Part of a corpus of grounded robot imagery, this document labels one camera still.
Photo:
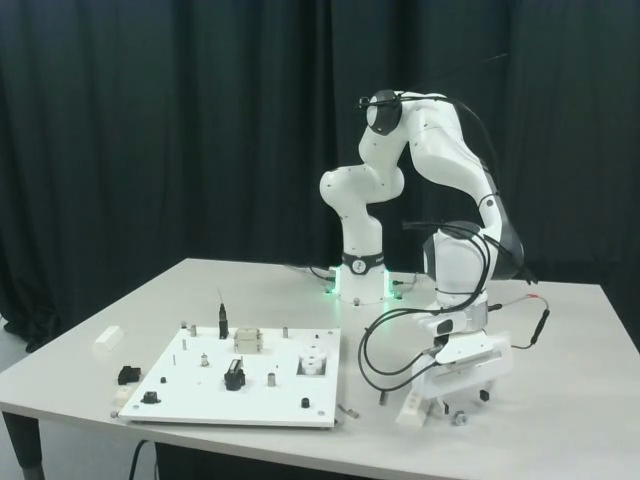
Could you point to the metal BNC plug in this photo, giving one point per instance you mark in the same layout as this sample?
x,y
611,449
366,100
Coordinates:
x,y
204,360

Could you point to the black curtain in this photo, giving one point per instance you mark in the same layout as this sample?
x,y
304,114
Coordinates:
x,y
150,125

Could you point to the white task board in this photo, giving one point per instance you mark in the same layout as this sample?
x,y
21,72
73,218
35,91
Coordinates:
x,y
200,390

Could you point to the black D-SUB plug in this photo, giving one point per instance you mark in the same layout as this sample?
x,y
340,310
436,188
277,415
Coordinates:
x,y
234,380

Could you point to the metal bolt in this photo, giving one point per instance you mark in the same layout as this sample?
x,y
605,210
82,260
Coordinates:
x,y
459,418

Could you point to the black plug with metal face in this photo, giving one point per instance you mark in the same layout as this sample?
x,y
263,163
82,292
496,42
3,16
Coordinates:
x,y
129,376

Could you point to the black USB plug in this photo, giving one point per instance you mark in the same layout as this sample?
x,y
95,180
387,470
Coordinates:
x,y
223,320

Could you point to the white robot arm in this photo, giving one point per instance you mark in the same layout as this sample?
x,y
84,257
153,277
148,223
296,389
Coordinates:
x,y
360,235

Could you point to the black cabinet under table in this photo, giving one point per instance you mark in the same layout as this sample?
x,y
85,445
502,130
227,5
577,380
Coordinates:
x,y
250,465

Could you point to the small white cube holder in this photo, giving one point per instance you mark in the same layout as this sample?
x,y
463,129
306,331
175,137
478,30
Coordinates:
x,y
125,396

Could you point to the long white peg holder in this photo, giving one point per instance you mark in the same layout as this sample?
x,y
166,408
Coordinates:
x,y
410,412
109,341

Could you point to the dark grey table leg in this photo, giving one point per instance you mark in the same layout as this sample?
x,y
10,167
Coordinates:
x,y
22,450

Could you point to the white medium gear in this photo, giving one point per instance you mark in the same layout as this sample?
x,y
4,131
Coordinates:
x,y
312,357

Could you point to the metal square peg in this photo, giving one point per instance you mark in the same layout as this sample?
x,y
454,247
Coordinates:
x,y
192,331

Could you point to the small metal peg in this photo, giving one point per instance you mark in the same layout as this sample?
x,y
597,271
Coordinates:
x,y
350,411

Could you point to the black waterproof plug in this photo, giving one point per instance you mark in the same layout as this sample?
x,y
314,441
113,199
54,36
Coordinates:
x,y
150,398

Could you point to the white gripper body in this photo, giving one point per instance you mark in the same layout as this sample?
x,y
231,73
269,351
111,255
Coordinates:
x,y
465,372

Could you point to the thick metal round peg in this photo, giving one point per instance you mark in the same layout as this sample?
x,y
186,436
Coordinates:
x,y
271,380

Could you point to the white small gear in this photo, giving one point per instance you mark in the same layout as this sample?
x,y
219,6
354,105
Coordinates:
x,y
311,370

